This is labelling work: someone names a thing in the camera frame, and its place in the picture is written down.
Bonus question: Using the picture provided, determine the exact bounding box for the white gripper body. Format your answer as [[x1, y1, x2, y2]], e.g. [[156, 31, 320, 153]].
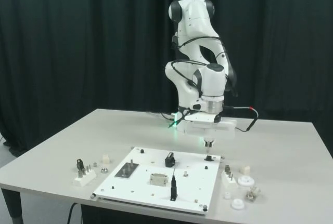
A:
[[177, 119, 238, 140]]

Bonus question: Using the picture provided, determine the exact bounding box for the white peg holder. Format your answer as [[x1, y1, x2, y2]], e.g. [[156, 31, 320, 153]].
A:
[[221, 172, 239, 190], [72, 170, 96, 188]]

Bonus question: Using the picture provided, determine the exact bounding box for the white large gear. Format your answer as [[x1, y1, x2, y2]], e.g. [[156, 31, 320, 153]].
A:
[[237, 175, 254, 187]]

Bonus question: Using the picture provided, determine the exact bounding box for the black USB plug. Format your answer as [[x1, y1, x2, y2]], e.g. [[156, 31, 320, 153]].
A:
[[170, 168, 178, 192]]

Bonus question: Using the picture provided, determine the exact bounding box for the white medium gear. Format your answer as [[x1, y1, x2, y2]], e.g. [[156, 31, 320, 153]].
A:
[[230, 198, 246, 209]]

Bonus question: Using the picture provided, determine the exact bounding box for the white task board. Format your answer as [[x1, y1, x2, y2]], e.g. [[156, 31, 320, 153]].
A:
[[89, 145, 225, 216]]

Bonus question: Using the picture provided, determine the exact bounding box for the black cabinet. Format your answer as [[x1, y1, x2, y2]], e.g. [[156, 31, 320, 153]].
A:
[[80, 203, 208, 224]]

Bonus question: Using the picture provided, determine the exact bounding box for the black plug block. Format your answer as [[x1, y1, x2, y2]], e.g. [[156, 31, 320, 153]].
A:
[[75, 159, 85, 177]]

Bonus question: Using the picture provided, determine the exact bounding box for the black curtain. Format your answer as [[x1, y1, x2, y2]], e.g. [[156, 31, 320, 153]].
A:
[[0, 0, 333, 154]]

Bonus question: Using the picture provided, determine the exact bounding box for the black table leg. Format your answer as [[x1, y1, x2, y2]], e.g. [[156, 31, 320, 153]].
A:
[[1, 189, 21, 224]]

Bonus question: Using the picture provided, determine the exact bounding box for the black base cable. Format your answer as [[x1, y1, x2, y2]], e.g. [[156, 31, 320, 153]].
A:
[[145, 111, 181, 121]]

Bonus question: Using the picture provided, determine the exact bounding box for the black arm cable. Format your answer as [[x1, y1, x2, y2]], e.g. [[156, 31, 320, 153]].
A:
[[170, 33, 239, 97]]

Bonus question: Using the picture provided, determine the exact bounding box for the black floor cable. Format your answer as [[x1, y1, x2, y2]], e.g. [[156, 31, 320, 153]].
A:
[[68, 202, 82, 224]]

